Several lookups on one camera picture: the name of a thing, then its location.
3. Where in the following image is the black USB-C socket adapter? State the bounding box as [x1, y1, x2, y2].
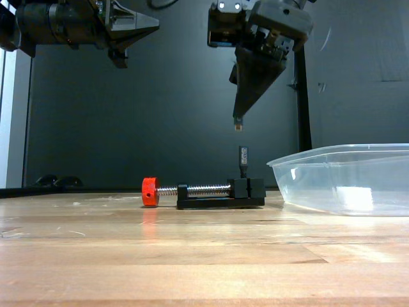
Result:
[237, 145, 250, 180]

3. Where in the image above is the clear plastic container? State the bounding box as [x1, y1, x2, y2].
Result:
[266, 143, 409, 218]

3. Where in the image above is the black vise with red knob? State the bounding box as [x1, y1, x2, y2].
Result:
[141, 177, 267, 211]

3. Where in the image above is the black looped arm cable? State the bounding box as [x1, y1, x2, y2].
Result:
[147, 0, 180, 9]

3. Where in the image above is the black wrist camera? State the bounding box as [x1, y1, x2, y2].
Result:
[207, 0, 247, 49]

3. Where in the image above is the black curved frame bracket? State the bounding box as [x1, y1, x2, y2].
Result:
[35, 174, 59, 187]
[56, 175, 84, 187]

